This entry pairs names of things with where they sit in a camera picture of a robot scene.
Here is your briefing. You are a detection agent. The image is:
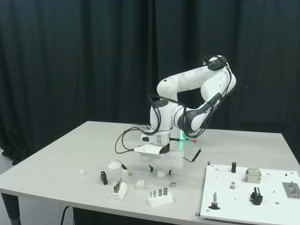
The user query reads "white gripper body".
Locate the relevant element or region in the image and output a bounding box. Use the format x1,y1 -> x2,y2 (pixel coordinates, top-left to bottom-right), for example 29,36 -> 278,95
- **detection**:
139,151 -> 184,169

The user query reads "white large gear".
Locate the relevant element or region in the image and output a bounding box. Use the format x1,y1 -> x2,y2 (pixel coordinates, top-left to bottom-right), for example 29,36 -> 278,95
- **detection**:
108,161 -> 122,171

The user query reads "thin black rod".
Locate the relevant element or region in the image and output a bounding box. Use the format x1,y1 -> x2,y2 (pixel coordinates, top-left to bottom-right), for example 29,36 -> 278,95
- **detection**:
191,149 -> 202,163

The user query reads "white round peg holder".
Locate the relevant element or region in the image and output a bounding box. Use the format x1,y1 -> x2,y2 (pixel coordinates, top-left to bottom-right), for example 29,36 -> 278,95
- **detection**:
147,192 -> 174,207

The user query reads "white square peg holder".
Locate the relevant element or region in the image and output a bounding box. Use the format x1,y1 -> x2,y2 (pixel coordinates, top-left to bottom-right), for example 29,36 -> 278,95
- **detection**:
110,183 -> 129,201

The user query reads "black Ethernet plug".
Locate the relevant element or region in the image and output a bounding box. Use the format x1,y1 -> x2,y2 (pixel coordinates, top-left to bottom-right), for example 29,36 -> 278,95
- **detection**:
99,171 -> 109,186

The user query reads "white task board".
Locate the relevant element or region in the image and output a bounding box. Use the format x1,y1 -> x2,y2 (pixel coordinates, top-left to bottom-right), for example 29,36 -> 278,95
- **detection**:
201,161 -> 300,221

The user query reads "black waterproof plug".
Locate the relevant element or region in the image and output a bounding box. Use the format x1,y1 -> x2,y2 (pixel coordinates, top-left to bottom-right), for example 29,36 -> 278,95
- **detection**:
249,187 -> 264,205

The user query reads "black curtain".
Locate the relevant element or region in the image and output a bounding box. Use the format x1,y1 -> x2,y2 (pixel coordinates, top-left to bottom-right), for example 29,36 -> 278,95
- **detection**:
0,0 -> 300,166

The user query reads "dark table leg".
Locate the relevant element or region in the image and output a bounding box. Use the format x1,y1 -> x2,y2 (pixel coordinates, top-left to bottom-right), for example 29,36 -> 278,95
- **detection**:
0,192 -> 20,225

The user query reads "black cable loop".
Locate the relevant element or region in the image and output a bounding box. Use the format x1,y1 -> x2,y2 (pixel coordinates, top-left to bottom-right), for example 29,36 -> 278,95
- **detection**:
114,126 -> 151,155

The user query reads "black floor cable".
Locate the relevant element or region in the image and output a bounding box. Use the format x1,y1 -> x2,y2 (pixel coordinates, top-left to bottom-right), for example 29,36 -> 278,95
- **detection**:
61,205 -> 74,225

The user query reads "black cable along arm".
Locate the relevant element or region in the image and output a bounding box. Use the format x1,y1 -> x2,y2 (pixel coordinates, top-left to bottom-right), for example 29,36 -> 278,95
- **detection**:
147,55 -> 237,141

